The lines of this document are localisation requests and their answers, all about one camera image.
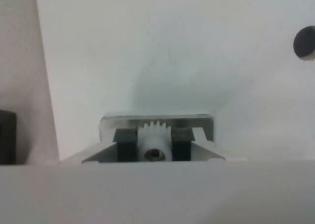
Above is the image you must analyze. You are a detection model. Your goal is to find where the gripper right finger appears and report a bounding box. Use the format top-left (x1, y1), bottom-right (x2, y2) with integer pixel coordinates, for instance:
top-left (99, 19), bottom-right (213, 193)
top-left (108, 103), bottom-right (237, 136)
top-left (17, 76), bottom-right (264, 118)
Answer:
top-left (171, 127), bottom-right (226, 162)

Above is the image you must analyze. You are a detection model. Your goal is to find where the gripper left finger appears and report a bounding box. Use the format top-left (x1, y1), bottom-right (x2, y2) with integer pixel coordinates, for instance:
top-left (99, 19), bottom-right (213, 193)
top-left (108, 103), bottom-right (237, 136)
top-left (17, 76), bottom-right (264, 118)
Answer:
top-left (81, 128), bottom-right (139, 163)

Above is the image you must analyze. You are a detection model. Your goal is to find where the white small gear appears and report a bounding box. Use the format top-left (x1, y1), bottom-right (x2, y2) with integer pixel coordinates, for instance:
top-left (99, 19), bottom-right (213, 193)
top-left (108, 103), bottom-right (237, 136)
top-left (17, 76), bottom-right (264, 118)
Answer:
top-left (137, 120), bottom-right (173, 162)

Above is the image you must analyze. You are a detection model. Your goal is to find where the white task board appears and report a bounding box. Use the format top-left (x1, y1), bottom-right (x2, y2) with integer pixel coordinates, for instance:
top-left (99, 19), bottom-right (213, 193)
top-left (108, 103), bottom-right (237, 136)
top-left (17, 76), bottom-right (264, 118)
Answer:
top-left (34, 0), bottom-right (315, 164)

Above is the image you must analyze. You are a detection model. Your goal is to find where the black D-SUB plug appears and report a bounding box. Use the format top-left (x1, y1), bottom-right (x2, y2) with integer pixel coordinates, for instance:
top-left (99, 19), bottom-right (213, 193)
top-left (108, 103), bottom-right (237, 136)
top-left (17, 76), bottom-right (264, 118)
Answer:
top-left (0, 108), bottom-right (17, 165)

